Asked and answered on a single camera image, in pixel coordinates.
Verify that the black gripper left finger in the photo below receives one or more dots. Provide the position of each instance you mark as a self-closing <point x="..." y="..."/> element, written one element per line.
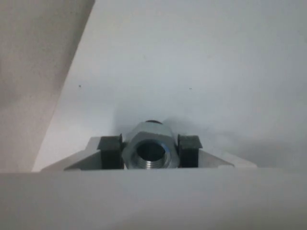
<point x="109" y="153"/>

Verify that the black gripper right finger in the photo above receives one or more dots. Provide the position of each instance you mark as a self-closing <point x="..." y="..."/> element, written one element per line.
<point x="189" y="153"/>

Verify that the white task board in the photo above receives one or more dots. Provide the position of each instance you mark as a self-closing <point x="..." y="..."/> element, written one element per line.
<point x="192" y="60"/>

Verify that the metal hex bolt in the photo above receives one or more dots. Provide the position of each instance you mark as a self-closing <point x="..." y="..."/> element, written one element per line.
<point x="144" y="129"/>

